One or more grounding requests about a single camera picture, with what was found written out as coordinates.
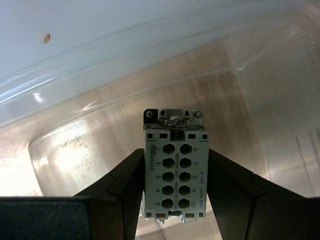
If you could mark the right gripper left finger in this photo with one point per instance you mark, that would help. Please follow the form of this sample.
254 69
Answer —
100 212

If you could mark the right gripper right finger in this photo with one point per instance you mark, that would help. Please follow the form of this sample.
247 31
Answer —
250 212

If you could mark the grey HAN10-E connector insert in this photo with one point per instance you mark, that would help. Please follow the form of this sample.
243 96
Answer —
152 175

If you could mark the clear plastic tub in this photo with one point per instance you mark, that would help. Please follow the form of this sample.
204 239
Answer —
250 100

